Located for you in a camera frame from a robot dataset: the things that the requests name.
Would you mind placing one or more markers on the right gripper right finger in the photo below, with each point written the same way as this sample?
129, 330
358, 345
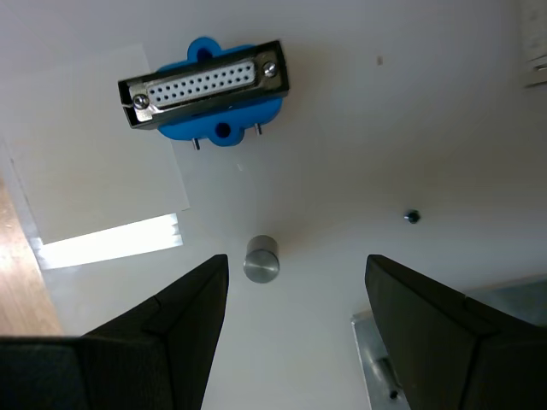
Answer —
448, 350

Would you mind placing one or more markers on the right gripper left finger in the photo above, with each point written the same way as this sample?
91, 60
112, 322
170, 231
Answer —
171, 341

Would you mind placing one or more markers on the steel 16mm cylinder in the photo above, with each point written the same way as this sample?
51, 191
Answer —
261, 265

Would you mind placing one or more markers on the aluminium peg block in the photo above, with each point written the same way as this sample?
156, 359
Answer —
372, 363

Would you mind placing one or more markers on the small black screw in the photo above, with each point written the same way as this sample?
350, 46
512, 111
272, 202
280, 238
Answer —
412, 216

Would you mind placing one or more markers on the white paper sheet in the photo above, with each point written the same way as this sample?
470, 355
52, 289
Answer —
85, 149

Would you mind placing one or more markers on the blue round holder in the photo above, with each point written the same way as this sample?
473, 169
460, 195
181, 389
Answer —
222, 134

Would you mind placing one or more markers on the white task board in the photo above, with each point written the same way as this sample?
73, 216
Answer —
342, 149

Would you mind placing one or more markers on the black D-sub connector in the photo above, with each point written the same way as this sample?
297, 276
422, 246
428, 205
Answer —
201, 85

